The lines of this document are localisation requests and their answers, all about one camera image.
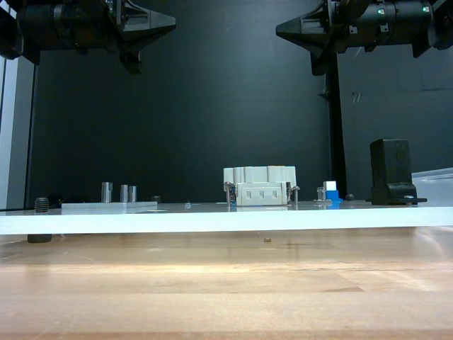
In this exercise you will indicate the white taskboard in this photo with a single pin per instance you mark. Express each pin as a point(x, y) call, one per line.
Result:
point(226, 219)

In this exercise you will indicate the black threaded set screw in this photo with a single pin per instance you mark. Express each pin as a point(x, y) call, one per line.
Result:
point(41, 205)

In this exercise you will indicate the short silver screw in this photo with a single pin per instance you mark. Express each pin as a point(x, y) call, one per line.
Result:
point(320, 194)

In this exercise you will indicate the grey frame upright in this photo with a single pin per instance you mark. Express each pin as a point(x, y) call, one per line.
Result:
point(12, 141)

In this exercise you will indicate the tall black clamp block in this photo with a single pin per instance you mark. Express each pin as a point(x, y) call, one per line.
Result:
point(389, 170)

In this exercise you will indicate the medium metal bar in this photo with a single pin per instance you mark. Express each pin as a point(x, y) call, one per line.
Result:
point(124, 194)

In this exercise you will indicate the beige three-window connector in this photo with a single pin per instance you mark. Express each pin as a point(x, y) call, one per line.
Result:
point(261, 195)

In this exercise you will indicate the aluminium bar holder plate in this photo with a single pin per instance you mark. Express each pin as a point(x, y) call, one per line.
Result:
point(106, 207)

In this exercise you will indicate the thick tall metal bar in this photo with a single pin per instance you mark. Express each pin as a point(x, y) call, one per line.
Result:
point(107, 193)

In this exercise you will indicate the white connector housing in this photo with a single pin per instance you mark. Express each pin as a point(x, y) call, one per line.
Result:
point(258, 174)

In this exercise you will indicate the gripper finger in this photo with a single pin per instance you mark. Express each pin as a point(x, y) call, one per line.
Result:
point(132, 53)
point(161, 21)
point(320, 58)
point(304, 28)

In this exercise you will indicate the blue and white connector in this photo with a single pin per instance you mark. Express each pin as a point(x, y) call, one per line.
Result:
point(332, 196)

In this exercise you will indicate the clear plastic tub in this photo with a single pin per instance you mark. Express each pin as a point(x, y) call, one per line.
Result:
point(435, 184)

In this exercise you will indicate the black rubber board foot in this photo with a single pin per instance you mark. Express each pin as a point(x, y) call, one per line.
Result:
point(39, 238)

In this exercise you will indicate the black frame post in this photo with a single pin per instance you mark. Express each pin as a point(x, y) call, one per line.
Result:
point(336, 141)

